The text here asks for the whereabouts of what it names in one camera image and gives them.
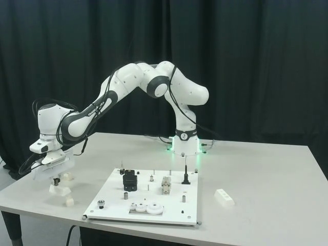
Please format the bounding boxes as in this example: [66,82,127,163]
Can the black D-SUB plug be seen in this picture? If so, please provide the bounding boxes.
[122,169,138,193]

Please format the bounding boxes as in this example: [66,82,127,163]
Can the black hanging cable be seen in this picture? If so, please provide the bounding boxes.
[67,224,78,246]

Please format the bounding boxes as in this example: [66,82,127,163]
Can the beige metal connector block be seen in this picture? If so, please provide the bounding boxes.
[160,176,172,195]

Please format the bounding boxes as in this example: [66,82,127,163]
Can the black curtains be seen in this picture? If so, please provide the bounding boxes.
[0,0,328,195]

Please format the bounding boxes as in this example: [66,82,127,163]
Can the white holder with holes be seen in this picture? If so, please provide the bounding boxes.
[214,189,235,207]

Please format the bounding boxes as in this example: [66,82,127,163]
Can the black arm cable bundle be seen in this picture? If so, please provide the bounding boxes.
[18,65,124,177]

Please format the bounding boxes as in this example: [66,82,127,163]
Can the dark grey table leg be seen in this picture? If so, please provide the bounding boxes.
[1,210,21,246]

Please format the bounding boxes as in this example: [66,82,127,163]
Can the small white box dark window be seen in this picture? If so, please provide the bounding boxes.
[29,139,56,155]

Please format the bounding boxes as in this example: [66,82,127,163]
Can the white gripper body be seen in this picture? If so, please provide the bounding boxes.
[31,155,76,181]

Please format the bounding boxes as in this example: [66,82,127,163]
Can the black base cable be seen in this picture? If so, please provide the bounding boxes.
[167,65,215,141]

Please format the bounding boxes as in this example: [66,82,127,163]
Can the white large gear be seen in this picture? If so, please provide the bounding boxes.
[146,202,163,216]

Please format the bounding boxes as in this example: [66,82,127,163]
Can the black waterproof plug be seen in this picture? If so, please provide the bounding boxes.
[181,156,191,186]

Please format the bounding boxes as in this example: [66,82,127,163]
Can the white task board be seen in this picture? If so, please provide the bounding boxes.
[82,168,202,228]

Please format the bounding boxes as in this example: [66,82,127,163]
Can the white peg holder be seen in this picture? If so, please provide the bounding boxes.
[48,184,72,197]

